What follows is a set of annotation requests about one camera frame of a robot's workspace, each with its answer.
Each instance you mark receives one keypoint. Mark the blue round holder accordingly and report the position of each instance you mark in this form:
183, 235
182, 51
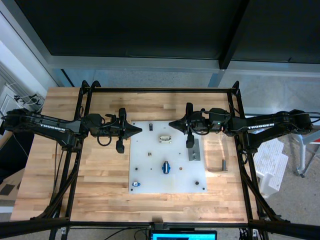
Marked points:
162, 168

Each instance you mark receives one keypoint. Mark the white connector housing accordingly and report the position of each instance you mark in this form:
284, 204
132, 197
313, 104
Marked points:
165, 139

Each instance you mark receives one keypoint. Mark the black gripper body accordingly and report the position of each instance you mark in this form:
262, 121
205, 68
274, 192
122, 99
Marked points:
121, 130
197, 123

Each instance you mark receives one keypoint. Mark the laptop screen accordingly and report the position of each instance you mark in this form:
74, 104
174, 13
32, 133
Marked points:
183, 237

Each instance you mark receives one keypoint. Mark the blue square base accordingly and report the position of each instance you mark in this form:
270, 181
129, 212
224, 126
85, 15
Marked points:
131, 184

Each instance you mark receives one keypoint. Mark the small black plug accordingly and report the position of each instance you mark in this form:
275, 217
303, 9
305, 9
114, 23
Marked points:
150, 126

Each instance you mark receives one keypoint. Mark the small clear fitting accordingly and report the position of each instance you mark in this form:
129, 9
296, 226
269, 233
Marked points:
149, 154

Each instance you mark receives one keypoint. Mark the black vertical post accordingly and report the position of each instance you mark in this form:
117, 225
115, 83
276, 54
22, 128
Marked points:
233, 32

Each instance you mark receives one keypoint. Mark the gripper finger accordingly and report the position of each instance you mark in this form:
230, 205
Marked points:
180, 128
131, 127
180, 122
131, 132

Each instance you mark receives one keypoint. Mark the steel cylinder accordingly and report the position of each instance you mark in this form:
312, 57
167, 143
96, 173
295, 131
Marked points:
224, 165

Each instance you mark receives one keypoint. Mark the clear plastic tub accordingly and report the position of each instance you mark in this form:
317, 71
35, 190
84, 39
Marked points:
212, 160

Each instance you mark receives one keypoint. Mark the grey metal bar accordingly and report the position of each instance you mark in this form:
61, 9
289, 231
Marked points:
197, 156

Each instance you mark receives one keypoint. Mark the white board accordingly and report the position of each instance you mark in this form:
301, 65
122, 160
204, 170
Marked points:
147, 175

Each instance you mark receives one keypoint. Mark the black camera on frame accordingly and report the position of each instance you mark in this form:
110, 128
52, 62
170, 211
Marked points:
158, 223

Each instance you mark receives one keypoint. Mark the black aluminium frame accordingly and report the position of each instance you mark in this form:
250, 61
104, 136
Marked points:
160, 90

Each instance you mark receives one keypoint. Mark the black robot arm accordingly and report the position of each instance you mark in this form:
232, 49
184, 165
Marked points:
50, 127
262, 126

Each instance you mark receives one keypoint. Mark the grey metal stand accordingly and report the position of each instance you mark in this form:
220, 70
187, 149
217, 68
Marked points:
301, 157

